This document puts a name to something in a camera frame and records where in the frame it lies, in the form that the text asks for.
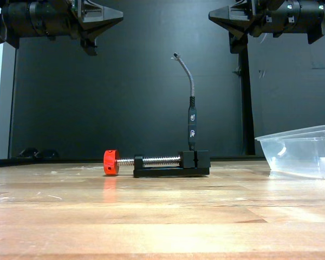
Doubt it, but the black vise with orange knob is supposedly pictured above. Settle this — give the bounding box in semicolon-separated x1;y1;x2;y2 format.
102;149;211;179

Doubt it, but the black aluminium frame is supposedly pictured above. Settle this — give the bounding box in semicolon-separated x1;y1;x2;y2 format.
0;147;270;169

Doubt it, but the USB-C plug with braided cable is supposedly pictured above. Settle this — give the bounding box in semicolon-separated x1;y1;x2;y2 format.
170;51;198;125

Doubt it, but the clear plastic tub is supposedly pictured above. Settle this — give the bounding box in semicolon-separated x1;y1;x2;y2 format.
254;123;325;181

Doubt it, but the black vertical pillar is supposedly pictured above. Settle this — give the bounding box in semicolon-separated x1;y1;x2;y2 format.
238;35;257;157

